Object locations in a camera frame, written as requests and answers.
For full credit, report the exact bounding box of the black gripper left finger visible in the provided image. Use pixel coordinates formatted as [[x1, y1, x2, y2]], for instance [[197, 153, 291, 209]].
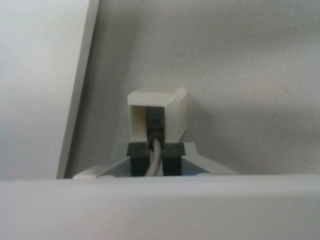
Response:
[[73, 141, 151, 179]]

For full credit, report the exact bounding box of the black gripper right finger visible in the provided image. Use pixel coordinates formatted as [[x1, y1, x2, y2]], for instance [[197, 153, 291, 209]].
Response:
[[161, 141, 238, 177]]

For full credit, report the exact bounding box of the black USB plug grey cable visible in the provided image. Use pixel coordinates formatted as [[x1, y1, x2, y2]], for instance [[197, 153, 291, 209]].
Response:
[[144, 105, 166, 177]]

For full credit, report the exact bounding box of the white plug holder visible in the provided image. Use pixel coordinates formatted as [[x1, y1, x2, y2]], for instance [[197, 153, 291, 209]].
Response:
[[126, 86, 189, 146]]

